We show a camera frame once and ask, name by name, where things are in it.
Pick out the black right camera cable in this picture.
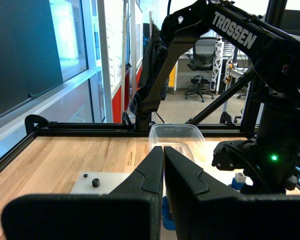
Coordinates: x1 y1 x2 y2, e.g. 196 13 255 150
221 144 266 195

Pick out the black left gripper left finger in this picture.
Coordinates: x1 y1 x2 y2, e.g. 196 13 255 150
1 146 165 240

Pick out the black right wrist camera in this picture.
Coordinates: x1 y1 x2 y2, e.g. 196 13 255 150
211 140 244 173

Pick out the clear plastic tub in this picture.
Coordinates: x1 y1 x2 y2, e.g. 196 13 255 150
148 122 206 163

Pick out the black aluminium frame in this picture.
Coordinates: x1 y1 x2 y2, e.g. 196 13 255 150
0 0 300 195

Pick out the white lattice stand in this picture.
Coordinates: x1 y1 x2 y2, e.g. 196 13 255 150
209 37 235 92

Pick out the yellow cabinet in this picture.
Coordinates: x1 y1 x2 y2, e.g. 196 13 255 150
168 65 179 95

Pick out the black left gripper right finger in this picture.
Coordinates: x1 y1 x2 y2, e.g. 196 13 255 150
164 146 300 240

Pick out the blue lugged socket housing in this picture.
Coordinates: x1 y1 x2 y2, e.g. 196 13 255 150
230 177 246 191

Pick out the white board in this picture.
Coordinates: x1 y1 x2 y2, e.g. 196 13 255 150
69 171 243 240

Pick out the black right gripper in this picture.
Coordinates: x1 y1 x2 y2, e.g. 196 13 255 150
239 138 300 195

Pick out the blue double-lobed mount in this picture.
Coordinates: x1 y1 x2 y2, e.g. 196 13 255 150
161 196 176 230

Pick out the black hanging jacket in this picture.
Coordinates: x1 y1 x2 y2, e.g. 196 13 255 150
137 22 170 101

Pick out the large black monitor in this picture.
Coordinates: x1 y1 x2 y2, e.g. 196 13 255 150
284 9 300 43

